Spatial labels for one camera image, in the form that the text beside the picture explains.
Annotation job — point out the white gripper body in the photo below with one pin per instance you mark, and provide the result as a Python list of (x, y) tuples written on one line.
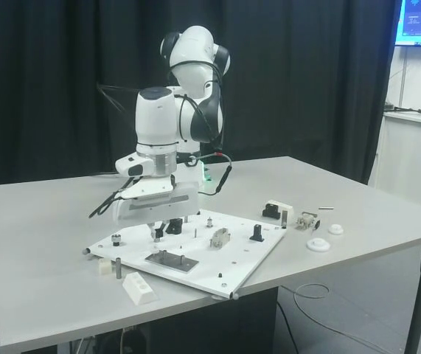
[(158, 210)]

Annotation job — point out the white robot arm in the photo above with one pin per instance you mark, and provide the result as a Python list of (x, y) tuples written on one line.
[(155, 118)]

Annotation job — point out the white large gear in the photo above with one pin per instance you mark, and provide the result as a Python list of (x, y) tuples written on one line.
[(319, 245)]

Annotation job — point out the white medium gear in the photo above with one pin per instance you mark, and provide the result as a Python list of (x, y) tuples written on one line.
[(335, 229)]

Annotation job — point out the flat white mounting plate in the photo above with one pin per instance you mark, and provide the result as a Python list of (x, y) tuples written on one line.
[(147, 188)]

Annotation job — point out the black metal bolt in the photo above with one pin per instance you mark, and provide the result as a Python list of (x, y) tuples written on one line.
[(116, 240)]

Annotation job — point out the metal BNC plug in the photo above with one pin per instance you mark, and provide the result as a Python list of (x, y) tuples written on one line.
[(208, 223)]

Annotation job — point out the white task board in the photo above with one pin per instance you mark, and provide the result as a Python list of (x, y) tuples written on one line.
[(202, 265)]

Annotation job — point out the dark metal round peg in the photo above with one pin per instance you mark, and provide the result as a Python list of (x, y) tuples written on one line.
[(117, 271)]

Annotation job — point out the small white cube holder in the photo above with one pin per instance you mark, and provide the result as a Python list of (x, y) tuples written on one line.
[(104, 266)]

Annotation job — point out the long white holder with holes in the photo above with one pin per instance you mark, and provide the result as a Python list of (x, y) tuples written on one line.
[(140, 291)]

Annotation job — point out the black rod with red tag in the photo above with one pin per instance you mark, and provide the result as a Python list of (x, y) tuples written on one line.
[(225, 177)]

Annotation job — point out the black plug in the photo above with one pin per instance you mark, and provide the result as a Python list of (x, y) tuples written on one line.
[(269, 210)]

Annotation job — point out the metal square peg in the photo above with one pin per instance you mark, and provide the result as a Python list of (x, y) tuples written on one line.
[(287, 217)]

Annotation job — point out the white block holder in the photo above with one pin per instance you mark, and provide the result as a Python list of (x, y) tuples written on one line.
[(285, 205)]

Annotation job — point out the thin metal round peg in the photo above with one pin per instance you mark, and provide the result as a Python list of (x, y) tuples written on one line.
[(326, 208)]

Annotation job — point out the black curtain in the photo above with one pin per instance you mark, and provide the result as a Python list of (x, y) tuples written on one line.
[(48, 73)]

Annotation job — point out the white cabinet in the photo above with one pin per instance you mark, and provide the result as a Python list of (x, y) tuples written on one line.
[(409, 158)]

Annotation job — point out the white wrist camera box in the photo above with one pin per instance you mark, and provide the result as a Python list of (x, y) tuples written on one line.
[(132, 166)]

